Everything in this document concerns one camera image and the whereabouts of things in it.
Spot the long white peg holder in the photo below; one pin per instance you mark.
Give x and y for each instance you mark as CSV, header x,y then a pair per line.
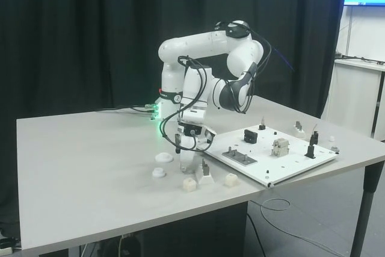
x,y
206,179

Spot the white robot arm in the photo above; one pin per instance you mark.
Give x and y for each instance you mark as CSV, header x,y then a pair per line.
x,y
186,43

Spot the black curtain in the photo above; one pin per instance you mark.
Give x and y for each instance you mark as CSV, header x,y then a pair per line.
x,y
75,28

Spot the thick metal square peg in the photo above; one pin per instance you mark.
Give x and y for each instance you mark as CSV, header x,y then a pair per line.
x,y
208,171

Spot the beige waterproof plug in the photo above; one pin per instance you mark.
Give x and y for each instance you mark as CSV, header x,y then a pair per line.
x,y
279,148

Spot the small white block holder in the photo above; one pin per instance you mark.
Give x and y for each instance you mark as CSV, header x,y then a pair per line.
x,y
189,185
231,180

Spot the white medium gear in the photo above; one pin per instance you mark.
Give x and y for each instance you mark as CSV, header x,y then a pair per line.
x,y
158,172

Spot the white small gear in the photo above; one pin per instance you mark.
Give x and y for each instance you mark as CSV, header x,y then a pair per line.
x,y
331,139

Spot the white task board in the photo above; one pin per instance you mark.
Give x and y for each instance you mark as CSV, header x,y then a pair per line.
x,y
270,163

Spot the black USB plug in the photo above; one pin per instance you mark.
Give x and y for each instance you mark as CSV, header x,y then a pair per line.
x,y
309,151

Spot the white cabinet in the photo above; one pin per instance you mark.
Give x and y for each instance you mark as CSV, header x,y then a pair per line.
x,y
355,97

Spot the white large gear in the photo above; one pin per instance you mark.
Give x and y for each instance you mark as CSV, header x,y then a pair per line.
x,y
164,158

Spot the black D-SUB plug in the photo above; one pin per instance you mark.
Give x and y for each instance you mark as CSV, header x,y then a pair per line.
x,y
315,138

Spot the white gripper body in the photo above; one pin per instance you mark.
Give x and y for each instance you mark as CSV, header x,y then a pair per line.
x,y
189,151

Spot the short white peg holder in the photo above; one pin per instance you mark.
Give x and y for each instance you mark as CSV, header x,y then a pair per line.
x,y
299,133

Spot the black table leg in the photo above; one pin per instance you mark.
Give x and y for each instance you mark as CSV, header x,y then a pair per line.
x,y
368,193

